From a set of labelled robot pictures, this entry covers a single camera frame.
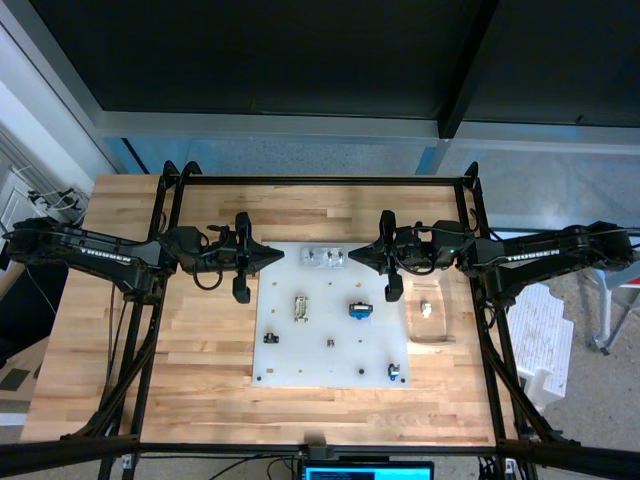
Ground small black camera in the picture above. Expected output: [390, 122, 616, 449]
[299, 432, 335, 462]

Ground white task board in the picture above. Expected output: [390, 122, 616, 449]
[251, 242, 412, 390]

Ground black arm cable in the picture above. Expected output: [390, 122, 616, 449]
[393, 223, 451, 276]
[191, 223, 236, 292]

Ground blue connector mount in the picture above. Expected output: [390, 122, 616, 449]
[347, 301, 374, 324]

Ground grey metal stand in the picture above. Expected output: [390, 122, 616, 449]
[584, 259, 640, 357]

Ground black aluminium frame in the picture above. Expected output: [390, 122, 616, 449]
[0, 159, 640, 480]

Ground large black box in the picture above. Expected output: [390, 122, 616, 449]
[0, 263, 70, 369]

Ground clear plastic tub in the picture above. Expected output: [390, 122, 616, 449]
[405, 272, 457, 347]

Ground screen with blue edge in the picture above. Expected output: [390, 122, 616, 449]
[298, 459, 435, 480]

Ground brown cardboard box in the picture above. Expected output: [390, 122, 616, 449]
[0, 337, 51, 401]

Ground clear block with metal posts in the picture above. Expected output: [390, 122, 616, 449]
[299, 244, 347, 271]

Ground white power strip with plugs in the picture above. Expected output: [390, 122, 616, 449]
[24, 185, 90, 224]

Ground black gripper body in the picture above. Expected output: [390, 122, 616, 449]
[378, 209, 434, 304]
[215, 211, 253, 305]

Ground white foam packaging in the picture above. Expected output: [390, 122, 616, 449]
[509, 287, 575, 407]

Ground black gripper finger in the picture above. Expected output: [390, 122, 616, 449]
[348, 254, 386, 275]
[248, 237, 285, 257]
[348, 238, 384, 257]
[248, 254, 285, 276]

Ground black room pillar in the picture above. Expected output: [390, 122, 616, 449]
[437, 0, 504, 140]

